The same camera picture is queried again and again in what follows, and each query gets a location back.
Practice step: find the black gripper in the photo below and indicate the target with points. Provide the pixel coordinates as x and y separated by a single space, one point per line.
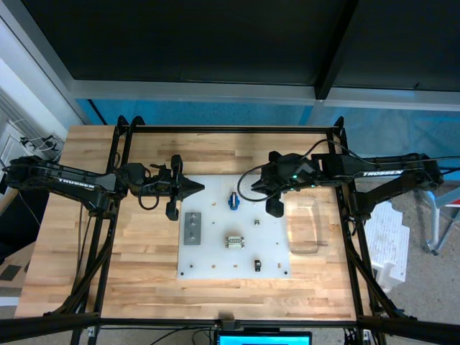
276 208
172 210

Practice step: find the beige HAN10E connector insert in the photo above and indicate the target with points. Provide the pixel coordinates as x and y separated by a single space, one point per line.
235 242

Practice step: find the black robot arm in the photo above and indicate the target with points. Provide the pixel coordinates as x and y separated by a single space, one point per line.
72 181
381 174

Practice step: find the beige connector socket base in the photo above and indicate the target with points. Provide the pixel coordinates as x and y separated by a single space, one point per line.
235 236

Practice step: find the blue plug holder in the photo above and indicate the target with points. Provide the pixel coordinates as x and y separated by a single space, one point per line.
233 206

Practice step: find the grey metal peg plate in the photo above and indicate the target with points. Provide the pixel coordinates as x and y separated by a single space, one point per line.
188 230

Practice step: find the clear plastic tub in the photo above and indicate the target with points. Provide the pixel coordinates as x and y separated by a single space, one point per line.
305 230

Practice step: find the white task board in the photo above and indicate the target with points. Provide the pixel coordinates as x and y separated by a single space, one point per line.
215 251

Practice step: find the black plastic clamp block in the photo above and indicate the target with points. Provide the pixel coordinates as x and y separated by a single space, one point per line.
257 265

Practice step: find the white foam block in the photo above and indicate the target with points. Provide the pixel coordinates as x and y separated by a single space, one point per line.
388 244

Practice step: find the laptop screen blue edge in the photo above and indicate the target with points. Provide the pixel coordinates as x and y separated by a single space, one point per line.
262 339

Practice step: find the grey metal stand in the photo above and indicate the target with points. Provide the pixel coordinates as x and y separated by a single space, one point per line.
434 226

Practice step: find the brown cardboard box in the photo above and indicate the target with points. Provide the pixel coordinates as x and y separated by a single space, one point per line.
18 255

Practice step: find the black wall column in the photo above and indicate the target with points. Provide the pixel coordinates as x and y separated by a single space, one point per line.
327 79

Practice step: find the small black fixed camera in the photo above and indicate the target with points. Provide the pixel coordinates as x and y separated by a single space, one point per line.
227 321

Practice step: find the black aluminium frame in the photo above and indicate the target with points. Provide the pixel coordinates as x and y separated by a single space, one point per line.
43 323

